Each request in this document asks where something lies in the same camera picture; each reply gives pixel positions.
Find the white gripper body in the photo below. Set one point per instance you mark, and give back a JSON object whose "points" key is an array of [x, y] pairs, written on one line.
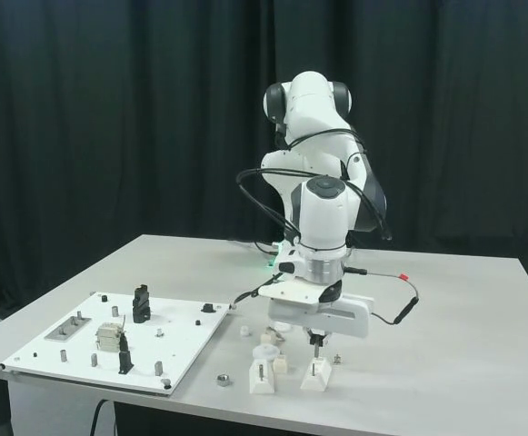
{"points": [[350, 318]]}

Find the metal square peg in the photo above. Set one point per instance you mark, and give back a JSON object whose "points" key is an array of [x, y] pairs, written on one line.
{"points": [[316, 352], [158, 367], [94, 360]]}

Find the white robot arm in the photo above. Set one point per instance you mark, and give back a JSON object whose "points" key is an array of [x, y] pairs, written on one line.
{"points": [[318, 213]]}

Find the white peg holder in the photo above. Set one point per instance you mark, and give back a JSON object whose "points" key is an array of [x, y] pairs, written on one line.
{"points": [[261, 386], [316, 380]]}

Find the metal round peg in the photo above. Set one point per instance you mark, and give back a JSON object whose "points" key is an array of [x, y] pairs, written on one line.
{"points": [[63, 355], [115, 311]]}

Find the metal USB plug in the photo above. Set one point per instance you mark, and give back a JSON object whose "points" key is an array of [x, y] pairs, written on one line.
{"points": [[280, 336]]}

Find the small white plug holder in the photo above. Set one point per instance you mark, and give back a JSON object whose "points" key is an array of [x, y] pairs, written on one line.
{"points": [[267, 338], [281, 365]]}

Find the white large gear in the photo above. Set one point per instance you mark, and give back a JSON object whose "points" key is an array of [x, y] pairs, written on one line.
{"points": [[265, 353]]}

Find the white flat mounting plate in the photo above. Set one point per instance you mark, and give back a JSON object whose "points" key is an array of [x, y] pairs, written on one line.
{"points": [[291, 290]]}

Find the white small gear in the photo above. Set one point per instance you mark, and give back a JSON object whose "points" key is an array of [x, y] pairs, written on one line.
{"points": [[244, 330]]}

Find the metal bolt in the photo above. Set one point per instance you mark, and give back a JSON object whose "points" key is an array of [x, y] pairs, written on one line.
{"points": [[222, 379]]}

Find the white task board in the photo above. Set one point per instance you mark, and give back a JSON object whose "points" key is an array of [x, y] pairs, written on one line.
{"points": [[177, 345]]}

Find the black D-SUB plug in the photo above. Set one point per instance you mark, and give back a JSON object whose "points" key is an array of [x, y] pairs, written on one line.
{"points": [[141, 304]]}

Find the black Ethernet plug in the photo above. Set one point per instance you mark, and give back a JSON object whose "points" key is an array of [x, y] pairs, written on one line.
{"points": [[125, 356]]}

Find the beige waterproof plug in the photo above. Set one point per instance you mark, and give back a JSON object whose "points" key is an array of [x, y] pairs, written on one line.
{"points": [[107, 338]]}

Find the black curtain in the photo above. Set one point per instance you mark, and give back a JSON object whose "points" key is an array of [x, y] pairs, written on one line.
{"points": [[109, 113]]}

